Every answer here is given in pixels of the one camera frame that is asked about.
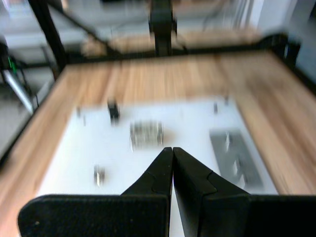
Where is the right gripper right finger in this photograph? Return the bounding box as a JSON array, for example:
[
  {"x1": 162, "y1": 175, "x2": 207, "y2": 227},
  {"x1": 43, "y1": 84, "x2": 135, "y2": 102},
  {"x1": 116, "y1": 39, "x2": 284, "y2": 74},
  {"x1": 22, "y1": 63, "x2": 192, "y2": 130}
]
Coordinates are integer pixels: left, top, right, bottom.
[{"x1": 172, "y1": 147, "x2": 316, "y2": 237}]

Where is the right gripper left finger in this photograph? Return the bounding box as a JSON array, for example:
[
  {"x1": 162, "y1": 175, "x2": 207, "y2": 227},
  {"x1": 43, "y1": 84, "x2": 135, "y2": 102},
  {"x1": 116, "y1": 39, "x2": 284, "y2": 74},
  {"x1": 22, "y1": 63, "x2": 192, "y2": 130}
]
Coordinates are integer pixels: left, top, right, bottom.
[{"x1": 17, "y1": 147, "x2": 173, "y2": 237}]

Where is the threaded stud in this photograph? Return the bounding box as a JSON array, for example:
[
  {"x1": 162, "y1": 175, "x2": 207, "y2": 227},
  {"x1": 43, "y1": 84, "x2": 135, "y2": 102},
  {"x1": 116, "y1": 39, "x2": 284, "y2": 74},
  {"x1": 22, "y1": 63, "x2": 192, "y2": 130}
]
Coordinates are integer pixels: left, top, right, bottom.
[{"x1": 93, "y1": 164, "x2": 106, "y2": 186}]

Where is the steel bar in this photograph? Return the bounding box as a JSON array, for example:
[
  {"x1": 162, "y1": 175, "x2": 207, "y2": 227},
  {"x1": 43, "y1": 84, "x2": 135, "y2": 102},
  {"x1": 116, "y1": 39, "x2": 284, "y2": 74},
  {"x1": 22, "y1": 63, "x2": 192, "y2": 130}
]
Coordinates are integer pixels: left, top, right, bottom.
[{"x1": 208, "y1": 128, "x2": 264, "y2": 189}]

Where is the white task board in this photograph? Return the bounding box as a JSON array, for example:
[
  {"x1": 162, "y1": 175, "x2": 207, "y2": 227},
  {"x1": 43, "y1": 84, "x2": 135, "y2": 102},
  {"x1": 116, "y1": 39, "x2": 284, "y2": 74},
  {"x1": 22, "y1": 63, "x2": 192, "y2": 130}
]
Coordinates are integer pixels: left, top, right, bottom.
[{"x1": 35, "y1": 96, "x2": 279, "y2": 237}]

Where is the beige many-pin connector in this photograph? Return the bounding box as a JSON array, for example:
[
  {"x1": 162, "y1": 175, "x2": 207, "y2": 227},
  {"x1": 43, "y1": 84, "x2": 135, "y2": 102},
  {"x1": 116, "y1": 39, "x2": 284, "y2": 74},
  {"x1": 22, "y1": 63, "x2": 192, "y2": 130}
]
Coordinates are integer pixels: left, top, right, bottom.
[{"x1": 129, "y1": 119, "x2": 165, "y2": 150}]

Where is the black block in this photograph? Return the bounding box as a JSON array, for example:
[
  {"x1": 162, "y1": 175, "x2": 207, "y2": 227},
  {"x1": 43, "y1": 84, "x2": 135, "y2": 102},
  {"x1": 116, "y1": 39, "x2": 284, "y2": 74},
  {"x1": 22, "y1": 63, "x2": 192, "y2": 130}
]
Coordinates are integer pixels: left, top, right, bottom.
[{"x1": 107, "y1": 97, "x2": 120, "y2": 127}]

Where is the black frame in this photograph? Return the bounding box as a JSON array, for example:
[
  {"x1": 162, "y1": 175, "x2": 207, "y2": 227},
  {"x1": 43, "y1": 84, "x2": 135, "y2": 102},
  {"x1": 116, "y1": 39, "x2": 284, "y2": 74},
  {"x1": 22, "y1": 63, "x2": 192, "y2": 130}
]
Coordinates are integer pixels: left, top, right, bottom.
[{"x1": 0, "y1": 0, "x2": 316, "y2": 161}]

